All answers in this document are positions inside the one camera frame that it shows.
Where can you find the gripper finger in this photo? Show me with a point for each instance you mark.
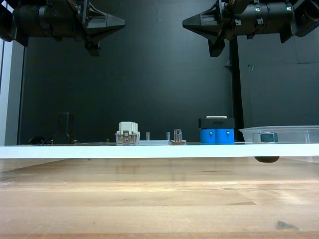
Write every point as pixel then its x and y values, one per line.
pixel 204 21
pixel 102 33
pixel 104 21
pixel 209 34

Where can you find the silver hex nut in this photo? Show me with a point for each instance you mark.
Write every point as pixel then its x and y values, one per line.
pixel 265 137

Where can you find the black plug with silver top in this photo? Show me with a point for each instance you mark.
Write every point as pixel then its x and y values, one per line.
pixel 216 123

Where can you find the black connector clip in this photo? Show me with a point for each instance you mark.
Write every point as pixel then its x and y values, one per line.
pixel 63 124

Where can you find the grey connector housing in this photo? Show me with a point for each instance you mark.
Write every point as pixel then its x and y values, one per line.
pixel 127 129

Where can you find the small metal terminal block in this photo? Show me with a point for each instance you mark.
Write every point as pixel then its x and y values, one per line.
pixel 177 137

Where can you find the white board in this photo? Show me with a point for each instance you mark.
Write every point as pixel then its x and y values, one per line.
pixel 124 152

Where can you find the silver metal bar fixture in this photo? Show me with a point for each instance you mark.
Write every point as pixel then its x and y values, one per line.
pixel 154 142

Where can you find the clear plastic tub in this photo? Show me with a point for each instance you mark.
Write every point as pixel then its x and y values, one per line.
pixel 294 134

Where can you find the dark round board foot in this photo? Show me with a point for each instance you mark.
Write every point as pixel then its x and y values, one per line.
pixel 266 159

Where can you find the black window post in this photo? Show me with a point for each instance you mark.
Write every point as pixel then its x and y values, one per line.
pixel 236 87

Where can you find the blue mount block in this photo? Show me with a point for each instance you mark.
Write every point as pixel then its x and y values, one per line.
pixel 207 139

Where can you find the small metal post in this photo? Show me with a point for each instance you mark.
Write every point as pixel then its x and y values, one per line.
pixel 167 136
pixel 147 136

